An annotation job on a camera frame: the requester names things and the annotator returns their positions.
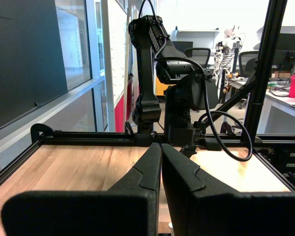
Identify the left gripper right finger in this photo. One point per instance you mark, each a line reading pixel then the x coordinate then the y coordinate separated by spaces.
pixel 236 214

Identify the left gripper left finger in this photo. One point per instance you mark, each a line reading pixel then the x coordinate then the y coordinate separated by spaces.
pixel 88 211

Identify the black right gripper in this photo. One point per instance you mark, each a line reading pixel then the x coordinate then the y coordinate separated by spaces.
pixel 180 132

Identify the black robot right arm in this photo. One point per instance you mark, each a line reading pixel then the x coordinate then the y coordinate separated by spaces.
pixel 147 73

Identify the yellow cabinet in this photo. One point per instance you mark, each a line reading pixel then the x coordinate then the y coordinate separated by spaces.
pixel 161 89

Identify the black mesh office chair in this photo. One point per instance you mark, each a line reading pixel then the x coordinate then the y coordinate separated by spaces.
pixel 201 56
pixel 245 64

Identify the white lattice humanoid figure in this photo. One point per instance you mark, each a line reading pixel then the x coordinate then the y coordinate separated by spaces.
pixel 222 57

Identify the white office desk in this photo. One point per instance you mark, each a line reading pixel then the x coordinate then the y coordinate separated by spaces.
pixel 277 100

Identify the small black monitor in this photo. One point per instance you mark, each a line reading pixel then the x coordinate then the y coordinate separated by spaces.
pixel 180 46

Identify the white partition panel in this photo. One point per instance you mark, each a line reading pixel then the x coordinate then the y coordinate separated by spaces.
pixel 116 61

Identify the wide black monitor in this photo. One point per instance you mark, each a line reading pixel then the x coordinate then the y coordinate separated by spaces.
pixel 290 44

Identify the black aluminium frame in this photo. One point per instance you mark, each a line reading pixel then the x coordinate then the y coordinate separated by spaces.
pixel 88 138

